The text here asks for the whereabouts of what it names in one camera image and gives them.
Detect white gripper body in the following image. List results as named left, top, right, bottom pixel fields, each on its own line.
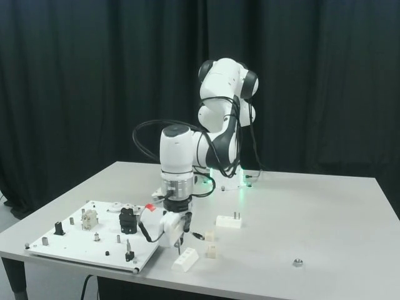
left=159, top=211, right=185, bottom=249

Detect white peg holder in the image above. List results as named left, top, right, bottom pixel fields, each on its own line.
left=171, top=246, right=201, bottom=272
left=215, top=214, right=244, bottom=229

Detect black rod with red tag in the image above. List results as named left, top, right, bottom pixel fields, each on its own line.
left=138, top=202, right=165, bottom=243

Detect black D-SUB plug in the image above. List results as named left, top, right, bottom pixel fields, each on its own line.
left=118, top=204, right=138, bottom=236

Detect black USB plug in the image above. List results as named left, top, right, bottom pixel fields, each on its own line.
left=124, top=239, right=136, bottom=263

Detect beige waterproof plug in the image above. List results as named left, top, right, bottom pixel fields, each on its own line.
left=80, top=209, right=98, bottom=231

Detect white task board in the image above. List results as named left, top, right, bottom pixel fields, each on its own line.
left=24, top=199, right=165, bottom=276

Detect black table leg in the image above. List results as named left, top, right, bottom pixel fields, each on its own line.
left=0, top=256, right=25, bottom=300

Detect black curtains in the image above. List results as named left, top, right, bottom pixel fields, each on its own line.
left=0, top=0, right=400, bottom=216

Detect black looped cable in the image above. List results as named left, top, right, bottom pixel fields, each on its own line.
left=131, top=120, right=204, bottom=159

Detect black cable under table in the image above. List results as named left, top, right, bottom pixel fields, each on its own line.
left=81, top=274, right=97, bottom=300

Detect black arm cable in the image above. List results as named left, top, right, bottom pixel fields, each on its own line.
left=199, top=95, right=265, bottom=179

